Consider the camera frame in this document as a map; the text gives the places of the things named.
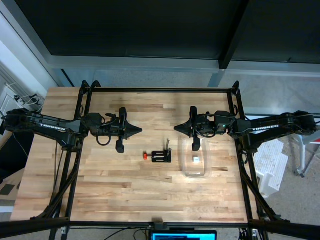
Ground white stepped plastic stool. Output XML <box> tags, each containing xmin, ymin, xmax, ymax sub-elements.
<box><xmin>253</xmin><ymin>138</ymin><xmax>290</xmax><ymax>199</ymax></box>

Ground clear plastic container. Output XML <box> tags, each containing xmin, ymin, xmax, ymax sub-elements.
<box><xmin>177</xmin><ymin>136</ymin><xmax>211</xmax><ymax>180</ymax></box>

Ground black vise with orange knob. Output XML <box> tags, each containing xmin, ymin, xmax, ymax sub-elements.
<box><xmin>142</xmin><ymin>149</ymin><xmax>173</xmax><ymax>164</ymax></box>

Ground black table-edge camera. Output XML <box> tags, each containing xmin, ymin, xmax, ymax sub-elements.
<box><xmin>149</xmin><ymin>217</ymin><xmax>168</xmax><ymax>230</ymax></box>

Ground black plug and cable bundle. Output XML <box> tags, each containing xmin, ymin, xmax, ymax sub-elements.
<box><xmin>13</xmin><ymin>93</ymin><xmax>43</xmax><ymax>106</ymax></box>

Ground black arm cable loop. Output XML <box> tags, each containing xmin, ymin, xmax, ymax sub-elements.
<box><xmin>194</xmin><ymin>113</ymin><xmax>216</xmax><ymax>139</ymax></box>

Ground laptop screen with blue edge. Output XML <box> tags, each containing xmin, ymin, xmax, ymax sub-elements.
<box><xmin>149</xmin><ymin>230</ymin><xmax>218</xmax><ymax>240</ymax></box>

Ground grey metal chair legs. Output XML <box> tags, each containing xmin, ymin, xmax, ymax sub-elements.
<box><xmin>291</xmin><ymin>134</ymin><xmax>320</xmax><ymax>179</ymax></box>

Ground black metal table frame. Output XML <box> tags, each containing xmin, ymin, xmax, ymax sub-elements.
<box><xmin>0</xmin><ymin>79</ymin><xmax>320</xmax><ymax>240</ymax></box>

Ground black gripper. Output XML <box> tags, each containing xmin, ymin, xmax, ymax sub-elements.
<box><xmin>174</xmin><ymin>106</ymin><xmax>216</xmax><ymax>152</ymax></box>
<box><xmin>103</xmin><ymin>107</ymin><xmax>143</xmax><ymax>154</ymax></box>

